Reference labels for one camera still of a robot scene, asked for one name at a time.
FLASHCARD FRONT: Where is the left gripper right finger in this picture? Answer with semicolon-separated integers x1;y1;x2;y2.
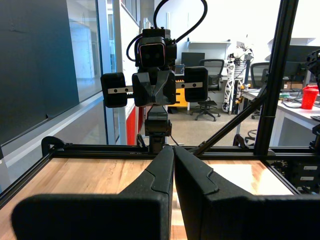
174;146;320;240

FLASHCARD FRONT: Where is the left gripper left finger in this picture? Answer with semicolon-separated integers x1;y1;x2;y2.
11;146;174;240

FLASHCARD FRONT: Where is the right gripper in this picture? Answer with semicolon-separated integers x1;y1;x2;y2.
100;65;209;108

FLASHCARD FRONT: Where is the yellow cabinet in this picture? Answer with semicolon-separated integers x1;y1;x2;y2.
167;87;189;108

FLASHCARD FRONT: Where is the red panel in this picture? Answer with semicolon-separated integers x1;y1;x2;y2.
126;105;145;146

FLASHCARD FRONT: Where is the black monitor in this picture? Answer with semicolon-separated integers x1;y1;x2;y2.
287;44;320;78
181;51;206;68

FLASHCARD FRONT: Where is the white lattice stand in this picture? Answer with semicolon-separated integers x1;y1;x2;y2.
222;59;245;113

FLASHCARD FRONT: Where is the white desk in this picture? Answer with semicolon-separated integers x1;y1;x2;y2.
241;89;320;148

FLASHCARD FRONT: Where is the red container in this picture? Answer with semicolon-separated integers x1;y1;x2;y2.
301;84;320;110

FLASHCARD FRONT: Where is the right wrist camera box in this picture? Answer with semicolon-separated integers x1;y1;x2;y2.
138;36;167;69

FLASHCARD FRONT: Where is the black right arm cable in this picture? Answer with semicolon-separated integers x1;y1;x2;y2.
126;0;208;62

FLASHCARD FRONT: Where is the black metal frame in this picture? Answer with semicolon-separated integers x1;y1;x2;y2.
0;0;320;210

